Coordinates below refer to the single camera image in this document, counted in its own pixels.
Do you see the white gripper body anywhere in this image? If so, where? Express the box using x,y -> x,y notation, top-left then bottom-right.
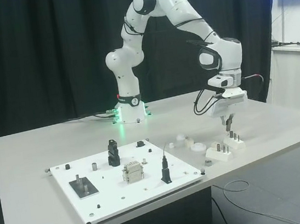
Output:
206,91 -> 251,119

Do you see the white square peg holder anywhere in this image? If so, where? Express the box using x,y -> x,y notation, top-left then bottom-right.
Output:
222,134 -> 247,153

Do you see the white round peg holder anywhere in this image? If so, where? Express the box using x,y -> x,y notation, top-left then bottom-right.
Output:
204,145 -> 234,165

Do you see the flat white mounting plate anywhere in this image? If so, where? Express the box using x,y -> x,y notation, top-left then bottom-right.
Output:
217,86 -> 245,100

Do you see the white large gear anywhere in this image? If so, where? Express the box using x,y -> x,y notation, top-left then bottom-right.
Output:
190,142 -> 207,153

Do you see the white cabinet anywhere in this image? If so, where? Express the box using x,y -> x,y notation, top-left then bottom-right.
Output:
264,42 -> 300,124

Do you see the black USB plug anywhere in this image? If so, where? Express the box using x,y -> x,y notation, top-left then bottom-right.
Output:
156,142 -> 174,186

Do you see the beige waterproof plug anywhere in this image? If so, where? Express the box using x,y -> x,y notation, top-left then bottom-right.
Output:
120,159 -> 145,186

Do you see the black D-SUB plug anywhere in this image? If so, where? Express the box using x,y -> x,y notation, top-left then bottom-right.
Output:
105,139 -> 121,169

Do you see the white task board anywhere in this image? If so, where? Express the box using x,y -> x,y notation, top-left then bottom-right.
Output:
42,131 -> 212,224

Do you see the black curtain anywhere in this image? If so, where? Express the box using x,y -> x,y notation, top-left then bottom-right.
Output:
0,0 -> 300,224

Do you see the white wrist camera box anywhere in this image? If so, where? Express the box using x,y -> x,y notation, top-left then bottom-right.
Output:
207,72 -> 235,90

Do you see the black camera cable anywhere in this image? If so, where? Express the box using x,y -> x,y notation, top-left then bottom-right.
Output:
190,85 -> 224,117

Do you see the grey floor cable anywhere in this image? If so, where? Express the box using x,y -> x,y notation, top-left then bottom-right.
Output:
211,171 -> 300,220

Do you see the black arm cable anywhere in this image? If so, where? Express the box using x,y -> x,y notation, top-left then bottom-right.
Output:
122,2 -> 223,66

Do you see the black base cable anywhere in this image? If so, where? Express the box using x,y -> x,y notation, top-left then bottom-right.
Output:
70,110 -> 118,124

